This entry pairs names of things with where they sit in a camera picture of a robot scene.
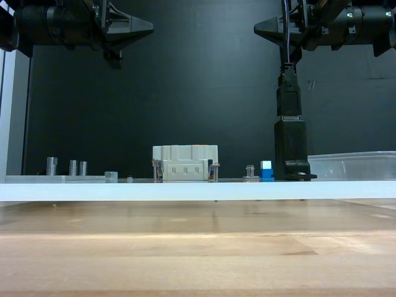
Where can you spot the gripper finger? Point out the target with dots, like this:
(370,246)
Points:
(140,26)
(277,38)
(133,37)
(267,26)

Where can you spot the black USB connector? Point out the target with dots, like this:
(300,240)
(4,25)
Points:
(289,99)

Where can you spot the black USB hub socket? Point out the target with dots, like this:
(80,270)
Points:
(290,145)

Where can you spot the beige connector housing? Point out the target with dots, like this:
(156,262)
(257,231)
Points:
(185,154)

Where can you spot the blue and white connector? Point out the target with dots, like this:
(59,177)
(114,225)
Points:
(266,173)

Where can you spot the clear plastic standoff screw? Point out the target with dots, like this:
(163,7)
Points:
(250,174)

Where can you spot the small silver metal cube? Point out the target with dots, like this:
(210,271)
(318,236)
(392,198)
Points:
(111,177)

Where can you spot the notched silver metal peg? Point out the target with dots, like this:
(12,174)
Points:
(52,167)

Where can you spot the clear plastic tub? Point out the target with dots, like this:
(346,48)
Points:
(355,167)

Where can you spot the white board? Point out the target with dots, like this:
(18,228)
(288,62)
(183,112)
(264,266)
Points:
(198,191)

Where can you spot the grey metal post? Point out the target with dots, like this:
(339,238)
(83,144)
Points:
(17,123)

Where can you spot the aluminium base plate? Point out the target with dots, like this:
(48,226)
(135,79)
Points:
(37,179)

